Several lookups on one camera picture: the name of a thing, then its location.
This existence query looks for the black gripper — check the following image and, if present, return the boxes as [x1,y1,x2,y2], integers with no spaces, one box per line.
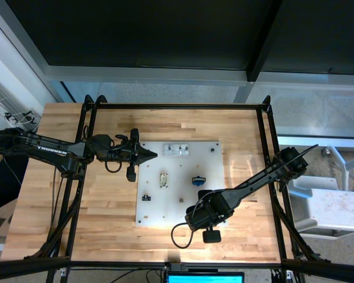
[185,203,225,232]
[106,129,158,183]

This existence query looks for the aluminium bar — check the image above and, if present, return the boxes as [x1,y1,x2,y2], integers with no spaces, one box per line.
[163,144,191,157]

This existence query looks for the white board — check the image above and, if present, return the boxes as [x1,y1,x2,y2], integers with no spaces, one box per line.
[135,141,228,227]

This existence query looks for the blue laptop screen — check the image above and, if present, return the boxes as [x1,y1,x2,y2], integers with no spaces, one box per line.
[164,271,245,283]

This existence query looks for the clear plastic tub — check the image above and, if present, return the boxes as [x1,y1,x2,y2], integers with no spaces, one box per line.
[227,151,258,204]

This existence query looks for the white plastic stool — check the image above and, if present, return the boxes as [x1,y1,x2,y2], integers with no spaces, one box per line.
[289,176,354,240]

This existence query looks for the grey chair base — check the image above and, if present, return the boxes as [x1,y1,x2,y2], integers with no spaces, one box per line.
[320,145,354,192]

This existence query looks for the cardboard box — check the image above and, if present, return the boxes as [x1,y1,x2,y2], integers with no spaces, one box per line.
[0,197,18,236]

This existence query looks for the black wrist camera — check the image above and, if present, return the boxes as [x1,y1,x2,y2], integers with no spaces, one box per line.
[202,226,222,243]

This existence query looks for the black cable loop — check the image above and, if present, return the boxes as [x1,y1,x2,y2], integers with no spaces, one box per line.
[104,157,122,173]
[171,222,195,249]

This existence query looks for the black metal frame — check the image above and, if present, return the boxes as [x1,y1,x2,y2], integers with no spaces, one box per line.
[0,94,354,283]

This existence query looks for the black post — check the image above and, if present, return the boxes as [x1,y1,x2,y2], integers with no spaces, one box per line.
[247,0,284,83]

